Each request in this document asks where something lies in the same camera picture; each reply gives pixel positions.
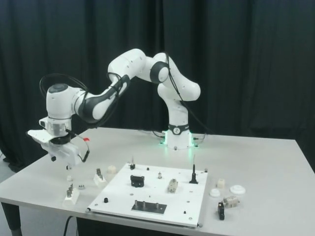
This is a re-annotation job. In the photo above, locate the black cable under table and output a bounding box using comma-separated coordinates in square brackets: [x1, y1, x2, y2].
[64, 215, 77, 236]

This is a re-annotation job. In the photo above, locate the white square peg holder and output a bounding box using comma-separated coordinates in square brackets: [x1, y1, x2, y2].
[93, 172, 108, 189]

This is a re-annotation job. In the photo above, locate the black curtain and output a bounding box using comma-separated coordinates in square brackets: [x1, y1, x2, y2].
[0, 0, 315, 170]

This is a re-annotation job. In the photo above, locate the white task board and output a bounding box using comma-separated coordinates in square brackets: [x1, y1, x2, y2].
[86, 162, 210, 223]

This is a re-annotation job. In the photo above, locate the white large gear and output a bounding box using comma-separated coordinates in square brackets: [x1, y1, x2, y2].
[229, 184, 247, 195]

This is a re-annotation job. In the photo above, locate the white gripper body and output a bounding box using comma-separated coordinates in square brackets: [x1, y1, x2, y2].
[40, 140, 82, 166]

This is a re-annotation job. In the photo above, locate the metal D-SUB plug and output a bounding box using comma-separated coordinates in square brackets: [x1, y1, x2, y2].
[222, 196, 241, 206]

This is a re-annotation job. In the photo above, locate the black base cable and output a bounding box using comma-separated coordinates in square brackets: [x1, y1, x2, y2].
[165, 52, 209, 143]

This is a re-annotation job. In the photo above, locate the black rod with red tag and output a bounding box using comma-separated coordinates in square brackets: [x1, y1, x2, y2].
[73, 134, 91, 163]

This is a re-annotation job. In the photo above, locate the black forearm cable loop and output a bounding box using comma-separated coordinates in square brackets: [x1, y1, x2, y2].
[40, 73, 130, 127]

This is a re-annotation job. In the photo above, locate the white round peg holder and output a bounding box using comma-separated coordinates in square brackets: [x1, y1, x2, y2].
[62, 191, 80, 207]

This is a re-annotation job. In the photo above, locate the short black foot cable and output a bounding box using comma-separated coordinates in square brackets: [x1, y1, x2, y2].
[150, 129, 166, 139]

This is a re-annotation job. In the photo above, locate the black table leg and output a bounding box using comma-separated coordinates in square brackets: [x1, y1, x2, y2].
[1, 203, 22, 236]

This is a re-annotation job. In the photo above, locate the flat white mounting plate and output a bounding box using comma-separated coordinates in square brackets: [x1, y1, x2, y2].
[26, 129, 54, 144]

